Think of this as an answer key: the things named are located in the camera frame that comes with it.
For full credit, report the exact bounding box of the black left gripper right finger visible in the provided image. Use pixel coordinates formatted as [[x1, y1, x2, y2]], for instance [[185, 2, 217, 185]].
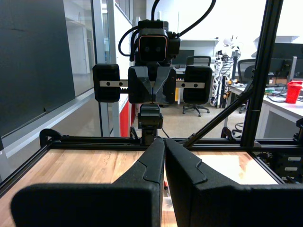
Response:
[[165, 138, 303, 227]]

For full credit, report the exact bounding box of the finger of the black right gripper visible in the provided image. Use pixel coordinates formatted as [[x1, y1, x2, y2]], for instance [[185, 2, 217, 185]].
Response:
[[128, 66, 154, 104], [153, 66, 177, 105]]

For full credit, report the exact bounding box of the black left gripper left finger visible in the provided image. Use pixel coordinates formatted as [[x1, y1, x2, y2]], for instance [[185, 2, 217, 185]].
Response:
[[10, 138, 166, 227]]

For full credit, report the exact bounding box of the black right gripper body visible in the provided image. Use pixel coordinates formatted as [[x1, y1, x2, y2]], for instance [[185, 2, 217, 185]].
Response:
[[92, 63, 213, 104]]

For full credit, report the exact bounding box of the red plastic container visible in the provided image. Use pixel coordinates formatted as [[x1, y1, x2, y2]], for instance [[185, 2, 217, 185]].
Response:
[[285, 79, 303, 104]]

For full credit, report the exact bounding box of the red and white cabinet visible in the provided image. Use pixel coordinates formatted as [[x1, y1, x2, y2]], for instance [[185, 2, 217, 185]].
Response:
[[119, 99, 137, 138]]

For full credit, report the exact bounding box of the black office chair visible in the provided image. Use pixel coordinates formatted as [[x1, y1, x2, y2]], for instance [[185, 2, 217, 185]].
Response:
[[236, 59, 256, 114], [182, 55, 212, 117]]

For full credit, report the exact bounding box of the black computer monitor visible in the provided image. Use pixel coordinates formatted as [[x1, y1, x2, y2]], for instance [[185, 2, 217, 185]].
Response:
[[171, 49, 195, 66], [269, 42, 303, 71]]

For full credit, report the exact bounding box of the black box with white labels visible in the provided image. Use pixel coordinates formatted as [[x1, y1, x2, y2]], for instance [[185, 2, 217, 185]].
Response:
[[255, 151, 303, 185]]

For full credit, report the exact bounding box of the white lattice robot figure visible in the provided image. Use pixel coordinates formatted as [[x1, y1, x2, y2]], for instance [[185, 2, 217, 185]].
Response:
[[210, 35, 241, 108]]

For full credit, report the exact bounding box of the white office desk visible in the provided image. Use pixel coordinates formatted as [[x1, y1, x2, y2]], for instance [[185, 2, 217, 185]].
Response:
[[227, 85, 303, 140]]

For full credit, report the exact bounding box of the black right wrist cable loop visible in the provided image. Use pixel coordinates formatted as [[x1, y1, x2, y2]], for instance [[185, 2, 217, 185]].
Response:
[[118, 25, 140, 62]]

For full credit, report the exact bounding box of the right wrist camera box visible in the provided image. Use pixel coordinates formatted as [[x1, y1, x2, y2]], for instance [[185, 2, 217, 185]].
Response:
[[138, 28, 169, 64]]

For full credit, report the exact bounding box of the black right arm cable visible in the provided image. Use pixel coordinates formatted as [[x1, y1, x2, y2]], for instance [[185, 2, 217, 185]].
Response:
[[178, 0, 217, 36], [151, 0, 162, 22]]

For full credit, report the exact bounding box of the black metal table frame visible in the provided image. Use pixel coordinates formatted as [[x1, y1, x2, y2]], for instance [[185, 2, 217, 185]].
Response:
[[0, 0, 303, 199]]

